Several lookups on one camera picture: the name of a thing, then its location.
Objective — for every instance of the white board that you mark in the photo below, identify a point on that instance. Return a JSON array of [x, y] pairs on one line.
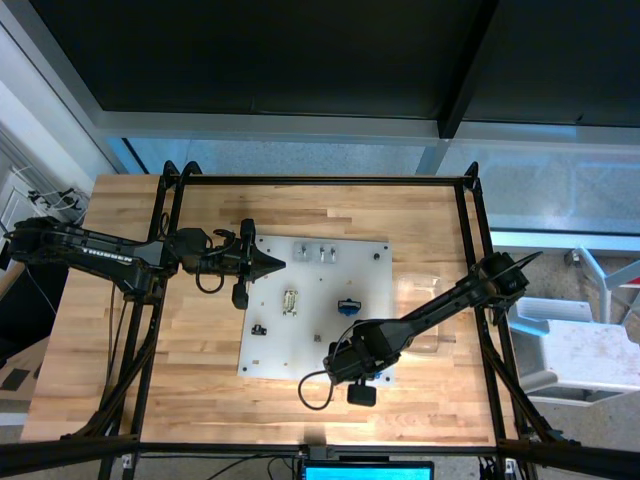
[[280, 355]]

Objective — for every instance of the white metal chair frame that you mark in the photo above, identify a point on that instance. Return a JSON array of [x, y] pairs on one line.
[[605, 300]]

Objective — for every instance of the beige rectangular connector housing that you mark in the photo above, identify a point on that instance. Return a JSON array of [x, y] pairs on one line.
[[290, 302]]

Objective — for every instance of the black connector with silver top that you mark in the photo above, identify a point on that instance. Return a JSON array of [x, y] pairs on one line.
[[349, 303]]

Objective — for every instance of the small black bracket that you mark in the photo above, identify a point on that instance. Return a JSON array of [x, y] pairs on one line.
[[259, 330]]

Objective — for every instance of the clear plastic tub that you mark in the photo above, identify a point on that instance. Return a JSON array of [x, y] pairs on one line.
[[415, 287]]

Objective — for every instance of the blue laptop screen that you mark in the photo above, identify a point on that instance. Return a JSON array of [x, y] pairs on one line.
[[365, 472]]

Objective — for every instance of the black metal frame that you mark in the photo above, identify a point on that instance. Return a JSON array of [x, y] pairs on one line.
[[75, 450]]

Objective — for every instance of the small black camera block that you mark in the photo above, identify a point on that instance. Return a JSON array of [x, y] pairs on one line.
[[321, 452]]

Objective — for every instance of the black vertical post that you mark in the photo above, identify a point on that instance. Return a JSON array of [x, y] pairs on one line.
[[465, 75]]

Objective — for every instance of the blue connector mount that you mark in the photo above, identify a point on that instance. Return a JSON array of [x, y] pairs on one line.
[[348, 312]]

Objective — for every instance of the white plastic stool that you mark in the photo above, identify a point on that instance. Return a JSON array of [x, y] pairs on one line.
[[590, 350]]

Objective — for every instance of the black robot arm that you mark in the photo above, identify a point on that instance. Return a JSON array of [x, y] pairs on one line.
[[435, 306], [105, 255]]

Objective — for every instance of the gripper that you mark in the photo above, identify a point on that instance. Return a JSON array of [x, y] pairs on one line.
[[370, 367], [230, 257]]

